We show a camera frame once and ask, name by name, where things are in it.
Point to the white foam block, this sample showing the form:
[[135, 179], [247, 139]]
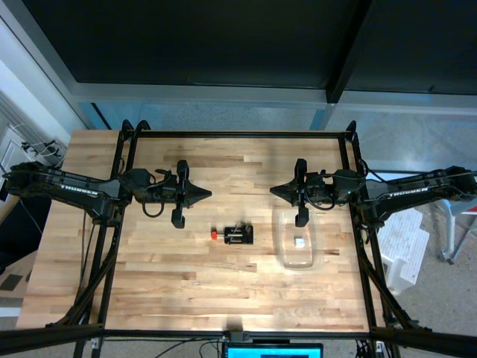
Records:
[[299, 241]]

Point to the clear plastic tub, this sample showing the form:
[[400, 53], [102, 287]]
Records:
[[298, 261]]

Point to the blue-edged screen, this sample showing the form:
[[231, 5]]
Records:
[[272, 352]]

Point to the grey metal stand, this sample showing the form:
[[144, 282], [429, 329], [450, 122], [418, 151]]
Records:
[[449, 223]]

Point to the brown cardboard box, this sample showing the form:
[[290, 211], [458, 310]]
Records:
[[18, 268]]

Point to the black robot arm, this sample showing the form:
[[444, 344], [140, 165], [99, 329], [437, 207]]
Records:
[[410, 192], [74, 186]]

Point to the black vertical post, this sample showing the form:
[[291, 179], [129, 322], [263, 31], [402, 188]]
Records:
[[346, 56]]

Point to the black table frame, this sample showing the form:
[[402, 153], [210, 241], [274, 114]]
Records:
[[238, 134]]

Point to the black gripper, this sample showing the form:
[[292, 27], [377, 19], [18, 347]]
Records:
[[316, 190], [167, 192]]

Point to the black vise with red knob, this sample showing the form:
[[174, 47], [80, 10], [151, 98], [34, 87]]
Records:
[[247, 240]]

